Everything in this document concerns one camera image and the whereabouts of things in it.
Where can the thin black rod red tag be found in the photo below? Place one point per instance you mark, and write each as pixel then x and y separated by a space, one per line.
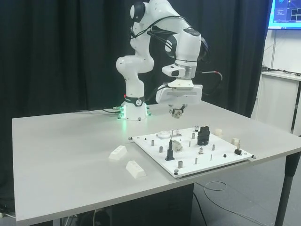
pixel 211 72

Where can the black plug with metal top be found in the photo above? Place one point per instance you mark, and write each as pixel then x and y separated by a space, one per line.
pixel 238 150

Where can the white cabinet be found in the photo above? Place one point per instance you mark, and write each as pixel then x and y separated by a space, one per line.
pixel 279 101

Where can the white USB plug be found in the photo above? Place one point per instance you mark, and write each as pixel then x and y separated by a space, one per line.
pixel 176 146

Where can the metal bolt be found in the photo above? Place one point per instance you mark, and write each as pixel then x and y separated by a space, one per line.
pixel 196 128

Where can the metal square peg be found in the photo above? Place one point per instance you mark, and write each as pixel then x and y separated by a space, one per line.
pixel 193 136
pixel 180 164

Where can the white holder with holes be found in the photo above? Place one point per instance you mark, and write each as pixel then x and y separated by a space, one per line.
pixel 136 169
pixel 118 153

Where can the metal waterproof plug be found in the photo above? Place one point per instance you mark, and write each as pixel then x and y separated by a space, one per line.
pixel 176 115

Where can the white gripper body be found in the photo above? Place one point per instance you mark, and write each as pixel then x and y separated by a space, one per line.
pixel 181 94

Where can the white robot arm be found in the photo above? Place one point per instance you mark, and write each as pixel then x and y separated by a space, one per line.
pixel 138 66

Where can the black table leg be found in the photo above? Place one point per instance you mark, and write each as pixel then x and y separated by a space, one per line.
pixel 287 188

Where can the white square holder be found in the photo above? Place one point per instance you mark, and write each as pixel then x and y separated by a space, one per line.
pixel 235 142

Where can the black curtains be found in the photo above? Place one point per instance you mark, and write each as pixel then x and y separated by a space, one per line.
pixel 70 54

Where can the blue screen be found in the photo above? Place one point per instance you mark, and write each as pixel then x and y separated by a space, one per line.
pixel 285 14

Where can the black D-SUB plug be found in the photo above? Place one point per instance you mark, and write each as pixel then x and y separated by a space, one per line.
pixel 203 136

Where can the white large gear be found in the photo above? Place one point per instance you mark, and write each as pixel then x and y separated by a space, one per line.
pixel 163 134

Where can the metal BNC plug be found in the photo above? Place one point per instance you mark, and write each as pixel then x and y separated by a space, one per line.
pixel 201 151

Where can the white round holder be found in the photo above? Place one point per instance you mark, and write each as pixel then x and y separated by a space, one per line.
pixel 219 133

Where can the white task board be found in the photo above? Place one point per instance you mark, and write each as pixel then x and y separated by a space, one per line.
pixel 188 162

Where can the black Ethernet plug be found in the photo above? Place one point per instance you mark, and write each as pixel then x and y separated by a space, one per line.
pixel 169 153

